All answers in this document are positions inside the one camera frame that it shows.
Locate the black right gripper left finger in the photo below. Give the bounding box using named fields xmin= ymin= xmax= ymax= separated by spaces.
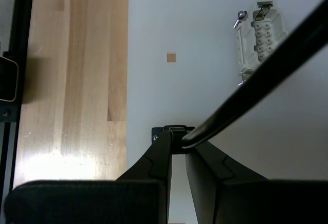
xmin=4 ymin=128 xmax=172 ymax=224

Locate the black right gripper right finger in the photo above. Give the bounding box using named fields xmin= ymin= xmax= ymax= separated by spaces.
xmin=184 ymin=141 xmax=328 ymax=224

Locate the black USB connector with cable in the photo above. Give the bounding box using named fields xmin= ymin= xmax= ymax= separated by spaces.
xmin=170 ymin=0 xmax=328 ymax=155

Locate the beige multi-pin connector housing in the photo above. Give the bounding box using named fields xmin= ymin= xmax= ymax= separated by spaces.
xmin=235 ymin=0 xmax=288 ymax=87

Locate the white plastic board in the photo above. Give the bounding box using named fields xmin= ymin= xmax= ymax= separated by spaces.
xmin=126 ymin=0 xmax=328 ymax=224

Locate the silver housing screw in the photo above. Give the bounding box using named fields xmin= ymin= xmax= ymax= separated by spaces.
xmin=233 ymin=10 xmax=248 ymax=29

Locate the black aluminium frame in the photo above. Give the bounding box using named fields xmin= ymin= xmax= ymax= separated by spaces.
xmin=0 ymin=0 xmax=35 ymax=201

